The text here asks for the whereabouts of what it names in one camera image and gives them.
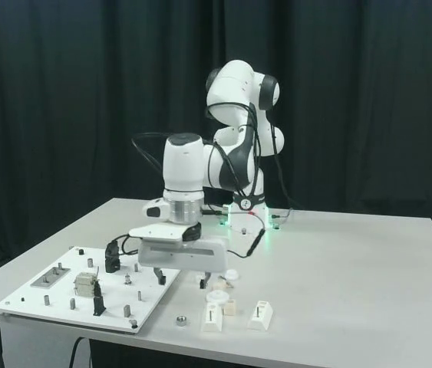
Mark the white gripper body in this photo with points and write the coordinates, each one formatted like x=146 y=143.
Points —
x=185 y=257

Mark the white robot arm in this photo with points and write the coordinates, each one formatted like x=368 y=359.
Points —
x=183 y=165

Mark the white wedge peg holder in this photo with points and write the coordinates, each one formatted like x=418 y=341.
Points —
x=260 y=322
x=212 y=324

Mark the small white cube holder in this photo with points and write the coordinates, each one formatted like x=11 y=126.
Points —
x=230 y=308
x=219 y=285

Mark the white large gear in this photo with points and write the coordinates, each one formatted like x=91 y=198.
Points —
x=217 y=298

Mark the metal BNC plug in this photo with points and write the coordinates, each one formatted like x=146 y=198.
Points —
x=127 y=280

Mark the flat white mounting plate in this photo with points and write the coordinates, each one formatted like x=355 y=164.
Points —
x=154 y=232

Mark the metal hex nut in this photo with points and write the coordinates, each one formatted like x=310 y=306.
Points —
x=180 y=321

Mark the black upright plug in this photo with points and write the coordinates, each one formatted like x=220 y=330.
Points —
x=99 y=301

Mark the thin black rod red tag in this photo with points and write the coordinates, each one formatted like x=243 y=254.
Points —
x=257 y=242

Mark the white task board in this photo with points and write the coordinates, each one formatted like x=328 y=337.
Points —
x=66 y=303

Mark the black curtain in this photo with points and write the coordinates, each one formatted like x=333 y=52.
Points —
x=47 y=76

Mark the small white camera box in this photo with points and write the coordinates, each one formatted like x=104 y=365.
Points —
x=156 y=210

